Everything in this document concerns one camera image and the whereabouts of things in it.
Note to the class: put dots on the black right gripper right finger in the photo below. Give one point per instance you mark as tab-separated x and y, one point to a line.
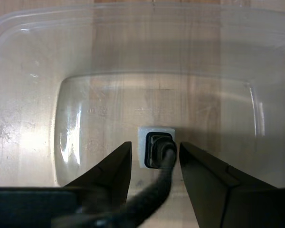
228	202

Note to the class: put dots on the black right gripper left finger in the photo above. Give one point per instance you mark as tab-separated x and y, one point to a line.
109	180

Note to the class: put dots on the clear plastic tub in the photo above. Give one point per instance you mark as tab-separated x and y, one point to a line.
156	59

